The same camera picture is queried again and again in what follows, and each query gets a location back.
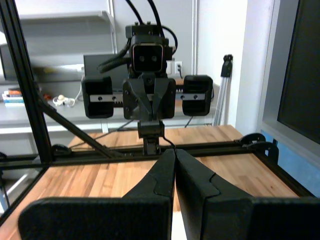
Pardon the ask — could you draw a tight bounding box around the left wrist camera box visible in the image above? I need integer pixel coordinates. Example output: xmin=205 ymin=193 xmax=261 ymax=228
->
xmin=131 ymin=43 xmax=165 ymax=74

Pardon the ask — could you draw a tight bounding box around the white wall outlet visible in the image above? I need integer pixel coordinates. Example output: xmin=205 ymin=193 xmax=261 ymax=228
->
xmin=166 ymin=60 xmax=183 ymax=75

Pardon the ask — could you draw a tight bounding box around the white task board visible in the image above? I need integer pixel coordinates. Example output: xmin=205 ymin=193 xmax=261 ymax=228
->
xmin=172 ymin=211 xmax=188 ymax=240

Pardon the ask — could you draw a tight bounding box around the dark grey box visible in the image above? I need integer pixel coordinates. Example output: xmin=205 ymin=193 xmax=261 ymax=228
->
xmin=83 ymin=53 xmax=131 ymax=82

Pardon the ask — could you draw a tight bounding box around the grey desk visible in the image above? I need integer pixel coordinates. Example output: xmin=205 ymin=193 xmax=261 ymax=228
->
xmin=0 ymin=81 xmax=218 ymax=143

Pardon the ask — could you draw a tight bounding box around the grey tripod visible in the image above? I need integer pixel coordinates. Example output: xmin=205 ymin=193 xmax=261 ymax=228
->
xmin=213 ymin=53 xmax=235 ymax=127

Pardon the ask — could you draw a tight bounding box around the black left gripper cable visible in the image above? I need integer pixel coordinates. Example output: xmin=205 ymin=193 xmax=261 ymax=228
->
xmin=97 ymin=48 xmax=133 ymax=75

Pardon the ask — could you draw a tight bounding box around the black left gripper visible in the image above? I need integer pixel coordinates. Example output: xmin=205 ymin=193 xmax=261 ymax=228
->
xmin=83 ymin=72 xmax=214 ymax=122

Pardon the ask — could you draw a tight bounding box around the white wall shelf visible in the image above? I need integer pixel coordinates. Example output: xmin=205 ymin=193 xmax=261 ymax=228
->
xmin=17 ymin=9 xmax=117 ymax=55

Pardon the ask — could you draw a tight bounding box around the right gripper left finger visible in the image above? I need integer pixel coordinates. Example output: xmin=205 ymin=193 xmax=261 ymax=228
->
xmin=17 ymin=149 xmax=175 ymax=240

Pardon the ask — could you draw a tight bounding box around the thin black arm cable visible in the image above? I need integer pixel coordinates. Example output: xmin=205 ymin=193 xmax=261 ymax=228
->
xmin=147 ymin=0 xmax=165 ymax=27
xmin=124 ymin=0 xmax=146 ymax=26

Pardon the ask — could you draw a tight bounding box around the white cable bundle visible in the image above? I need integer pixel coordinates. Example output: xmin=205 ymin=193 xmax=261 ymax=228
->
xmin=52 ymin=94 xmax=76 ymax=107

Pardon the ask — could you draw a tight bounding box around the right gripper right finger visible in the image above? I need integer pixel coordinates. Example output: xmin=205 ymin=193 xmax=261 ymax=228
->
xmin=175 ymin=149 xmax=320 ymax=240

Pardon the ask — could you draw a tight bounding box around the stack of books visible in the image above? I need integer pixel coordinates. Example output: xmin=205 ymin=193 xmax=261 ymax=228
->
xmin=1 ymin=88 xmax=26 ymax=107

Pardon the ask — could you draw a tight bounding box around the black aluminium table frame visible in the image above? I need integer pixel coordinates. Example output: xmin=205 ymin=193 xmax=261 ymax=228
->
xmin=0 ymin=0 xmax=320 ymax=218

